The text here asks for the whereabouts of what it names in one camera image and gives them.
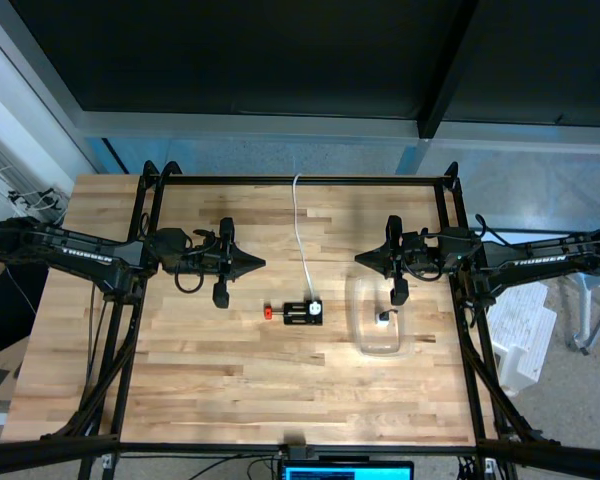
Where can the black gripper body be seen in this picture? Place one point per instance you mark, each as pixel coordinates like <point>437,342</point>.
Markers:
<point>227,260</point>
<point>396,260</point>

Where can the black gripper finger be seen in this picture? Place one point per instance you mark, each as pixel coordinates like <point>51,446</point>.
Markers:
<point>379,265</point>
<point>379,254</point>
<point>242,257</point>
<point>242,268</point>

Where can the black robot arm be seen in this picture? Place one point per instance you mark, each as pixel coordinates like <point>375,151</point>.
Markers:
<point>535,260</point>
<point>80,250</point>

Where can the white receptacle socket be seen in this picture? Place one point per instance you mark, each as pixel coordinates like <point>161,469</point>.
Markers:
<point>315,307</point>

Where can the black clamp with red knob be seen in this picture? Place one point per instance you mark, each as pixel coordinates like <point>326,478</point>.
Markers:
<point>295,315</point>

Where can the clear plastic tub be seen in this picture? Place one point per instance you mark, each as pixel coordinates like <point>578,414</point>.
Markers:
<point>380,345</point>

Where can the white plastic step stool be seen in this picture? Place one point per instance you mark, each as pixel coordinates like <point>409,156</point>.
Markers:
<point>522,330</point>

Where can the black steel column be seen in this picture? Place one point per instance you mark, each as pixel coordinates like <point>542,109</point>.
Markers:
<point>445,75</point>

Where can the blue-edged screen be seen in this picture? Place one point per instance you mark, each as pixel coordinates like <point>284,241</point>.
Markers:
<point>347,472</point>

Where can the brown cardboard box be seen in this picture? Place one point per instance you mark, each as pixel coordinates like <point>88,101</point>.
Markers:
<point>10,357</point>

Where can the black aluminium frame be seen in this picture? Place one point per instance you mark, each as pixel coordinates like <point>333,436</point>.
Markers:
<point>230,180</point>

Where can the small black camera box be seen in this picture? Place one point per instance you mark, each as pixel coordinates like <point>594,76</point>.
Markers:
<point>296,447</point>

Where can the grey metal chair frame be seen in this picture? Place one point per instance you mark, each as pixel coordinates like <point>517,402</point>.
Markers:
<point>586,300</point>

